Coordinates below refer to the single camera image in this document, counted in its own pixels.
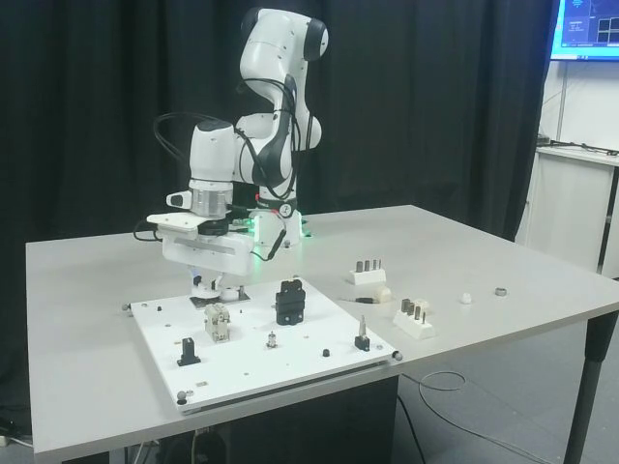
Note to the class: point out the medium metal square peg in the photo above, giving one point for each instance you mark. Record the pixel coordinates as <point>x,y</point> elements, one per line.
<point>416,312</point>

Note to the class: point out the black curtain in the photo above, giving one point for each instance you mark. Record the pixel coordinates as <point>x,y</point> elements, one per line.
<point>97,121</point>

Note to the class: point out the black D-SUB plug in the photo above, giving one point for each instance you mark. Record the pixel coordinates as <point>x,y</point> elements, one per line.
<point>290,304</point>

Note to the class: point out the beige rectangular connector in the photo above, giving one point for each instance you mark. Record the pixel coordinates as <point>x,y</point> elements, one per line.
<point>215,324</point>

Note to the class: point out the white cabinet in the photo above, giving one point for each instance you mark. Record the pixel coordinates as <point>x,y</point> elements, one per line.
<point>566,203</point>

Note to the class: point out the white small gear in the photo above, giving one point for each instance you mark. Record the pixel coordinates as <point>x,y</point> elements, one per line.
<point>465,298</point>

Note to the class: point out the large metal square peg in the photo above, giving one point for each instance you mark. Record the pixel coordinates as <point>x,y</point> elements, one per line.
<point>405,307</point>

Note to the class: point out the white task board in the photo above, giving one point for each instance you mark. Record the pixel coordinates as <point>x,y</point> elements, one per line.
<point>300,357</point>

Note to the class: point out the black table leg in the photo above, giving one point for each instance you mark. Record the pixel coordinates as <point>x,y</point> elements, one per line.
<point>587,386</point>

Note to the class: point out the blue screen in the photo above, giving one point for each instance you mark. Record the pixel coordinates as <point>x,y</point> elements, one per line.
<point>587,29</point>

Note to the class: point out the cream cube holder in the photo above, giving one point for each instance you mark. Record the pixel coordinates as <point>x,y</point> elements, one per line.
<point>383,296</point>
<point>424,305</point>

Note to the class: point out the grey metal nut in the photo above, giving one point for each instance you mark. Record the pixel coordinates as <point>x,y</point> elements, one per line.
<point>500,292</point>

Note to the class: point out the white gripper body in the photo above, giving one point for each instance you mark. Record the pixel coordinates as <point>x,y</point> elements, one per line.
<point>208,258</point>

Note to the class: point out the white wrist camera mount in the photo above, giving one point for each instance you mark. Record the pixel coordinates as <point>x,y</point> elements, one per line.
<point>174,221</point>

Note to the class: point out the white square peg holder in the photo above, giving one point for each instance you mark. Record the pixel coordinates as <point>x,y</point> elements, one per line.
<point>416,328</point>

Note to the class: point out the white round peg holder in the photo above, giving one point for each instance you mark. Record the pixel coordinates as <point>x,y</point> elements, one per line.
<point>367,279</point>

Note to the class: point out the metal BNC plug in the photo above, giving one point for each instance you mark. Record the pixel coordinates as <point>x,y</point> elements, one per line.
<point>271,341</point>

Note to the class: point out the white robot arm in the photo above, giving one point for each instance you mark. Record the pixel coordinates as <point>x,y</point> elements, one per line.
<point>271,53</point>

